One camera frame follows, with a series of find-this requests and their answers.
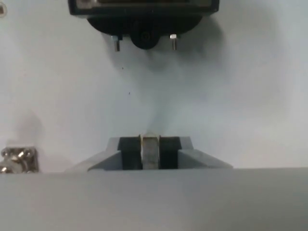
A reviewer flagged metal BNC plug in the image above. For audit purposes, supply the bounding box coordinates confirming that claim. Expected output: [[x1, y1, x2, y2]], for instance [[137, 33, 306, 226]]
[[0, 154, 25, 174]]

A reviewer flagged white task board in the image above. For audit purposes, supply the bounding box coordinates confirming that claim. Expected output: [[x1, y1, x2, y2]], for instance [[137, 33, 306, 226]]
[[0, 0, 308, 174]]

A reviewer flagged metal square peg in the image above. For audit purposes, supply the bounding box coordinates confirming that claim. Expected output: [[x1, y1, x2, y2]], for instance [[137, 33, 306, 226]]
[[140, 131, 161, 170]]

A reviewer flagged black D-SUB socket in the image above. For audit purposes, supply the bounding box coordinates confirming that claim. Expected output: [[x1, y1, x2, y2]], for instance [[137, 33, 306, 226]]
[[68, 0, 221, 52]]

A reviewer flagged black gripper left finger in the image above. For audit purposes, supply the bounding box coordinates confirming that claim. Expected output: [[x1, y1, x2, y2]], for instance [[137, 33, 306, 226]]
[[64, 136, 143, 172]]

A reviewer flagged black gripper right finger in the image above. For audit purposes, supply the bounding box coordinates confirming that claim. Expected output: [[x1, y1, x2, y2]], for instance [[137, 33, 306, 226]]
[[157, 135, 233, 170]]

